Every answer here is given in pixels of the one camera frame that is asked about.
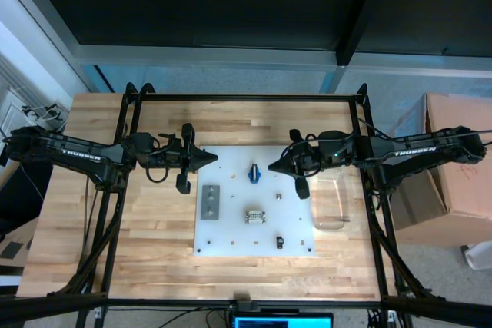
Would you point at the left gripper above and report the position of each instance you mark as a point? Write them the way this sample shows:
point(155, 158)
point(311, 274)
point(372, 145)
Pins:
point(187, 159)

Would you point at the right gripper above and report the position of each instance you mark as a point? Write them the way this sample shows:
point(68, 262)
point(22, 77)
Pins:
point(301, 168)

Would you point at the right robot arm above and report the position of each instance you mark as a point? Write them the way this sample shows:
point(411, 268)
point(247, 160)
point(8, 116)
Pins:
point(415, 151)

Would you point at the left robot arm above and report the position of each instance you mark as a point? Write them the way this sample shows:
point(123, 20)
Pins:
point(77, 151)

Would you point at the beige many-pin connector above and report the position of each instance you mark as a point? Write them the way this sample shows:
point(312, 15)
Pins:
point(256, 217)

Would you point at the clear plastic container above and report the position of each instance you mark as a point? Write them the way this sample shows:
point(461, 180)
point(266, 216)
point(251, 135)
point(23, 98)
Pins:
point(338, 205)

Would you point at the threaded stud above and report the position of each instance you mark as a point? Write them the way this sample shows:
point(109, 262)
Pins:
point(279, 196)

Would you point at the blue socket block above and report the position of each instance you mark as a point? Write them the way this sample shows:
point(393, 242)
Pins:
point(253, 174)

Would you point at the grey block with steel pegs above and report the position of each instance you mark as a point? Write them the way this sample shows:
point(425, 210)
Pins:
point(210, 203)

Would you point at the black block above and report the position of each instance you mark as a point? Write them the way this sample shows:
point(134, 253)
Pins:
point(280, 242)

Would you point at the white task board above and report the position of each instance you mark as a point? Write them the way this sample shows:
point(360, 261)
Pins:
point(238, 236)

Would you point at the blue screen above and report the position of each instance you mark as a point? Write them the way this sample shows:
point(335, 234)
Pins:
point(282, 322)

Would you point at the cardboard box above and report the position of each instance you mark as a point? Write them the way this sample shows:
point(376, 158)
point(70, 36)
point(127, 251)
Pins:
point(457, 205)

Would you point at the black frame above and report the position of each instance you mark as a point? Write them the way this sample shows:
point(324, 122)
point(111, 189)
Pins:
point(246, 97)

